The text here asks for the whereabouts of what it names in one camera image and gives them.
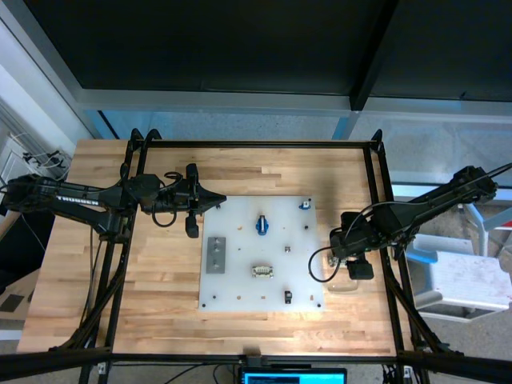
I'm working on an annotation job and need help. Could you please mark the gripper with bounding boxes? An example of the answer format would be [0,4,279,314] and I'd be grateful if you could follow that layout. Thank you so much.
[154,163,228,239]
[330,211,379,281]

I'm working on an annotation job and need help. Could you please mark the clear plastic tub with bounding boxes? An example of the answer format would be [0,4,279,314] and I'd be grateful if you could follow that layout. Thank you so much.
[322,228,361,296]

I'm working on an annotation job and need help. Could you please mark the blue clamp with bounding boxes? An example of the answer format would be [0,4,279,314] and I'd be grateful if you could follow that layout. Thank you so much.
[252,214,270,238]

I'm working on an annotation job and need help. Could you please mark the grey metal plate with pegs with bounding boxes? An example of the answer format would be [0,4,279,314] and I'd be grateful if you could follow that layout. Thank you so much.
[206,236,227,275]

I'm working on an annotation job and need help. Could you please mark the white plastic board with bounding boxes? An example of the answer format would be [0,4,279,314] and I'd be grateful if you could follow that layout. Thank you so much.
[198,195,327,312]

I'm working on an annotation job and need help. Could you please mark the white step stool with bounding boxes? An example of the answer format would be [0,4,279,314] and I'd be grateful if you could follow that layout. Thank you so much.
[407,234,512,323]

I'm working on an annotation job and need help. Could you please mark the pale blue plastic stool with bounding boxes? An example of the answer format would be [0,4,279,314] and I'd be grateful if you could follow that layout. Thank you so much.
[459,199,512,257]

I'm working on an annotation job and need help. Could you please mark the blue laptop screen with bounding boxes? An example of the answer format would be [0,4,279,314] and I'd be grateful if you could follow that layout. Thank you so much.
[238,367,348,384]

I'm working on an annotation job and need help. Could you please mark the brown cardboard sheet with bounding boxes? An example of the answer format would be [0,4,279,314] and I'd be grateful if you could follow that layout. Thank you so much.
[0,270,41,321]

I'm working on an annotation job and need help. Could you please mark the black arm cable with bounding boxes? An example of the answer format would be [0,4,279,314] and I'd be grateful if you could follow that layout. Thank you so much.
[150,206,179,228]
[307,202,379,284]

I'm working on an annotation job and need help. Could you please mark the black table camera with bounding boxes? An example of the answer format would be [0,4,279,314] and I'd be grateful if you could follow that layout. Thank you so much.
[242,346,263,367]

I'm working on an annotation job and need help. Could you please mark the black metal frame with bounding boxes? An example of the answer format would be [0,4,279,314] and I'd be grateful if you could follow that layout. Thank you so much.
[0,126,512,384]

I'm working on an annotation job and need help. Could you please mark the cable bundle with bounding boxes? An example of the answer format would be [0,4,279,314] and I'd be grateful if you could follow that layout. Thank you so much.
[22,150,69,171]

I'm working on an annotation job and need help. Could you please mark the black upright post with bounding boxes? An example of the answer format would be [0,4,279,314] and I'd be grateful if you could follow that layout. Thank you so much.
[349,0,401,112]

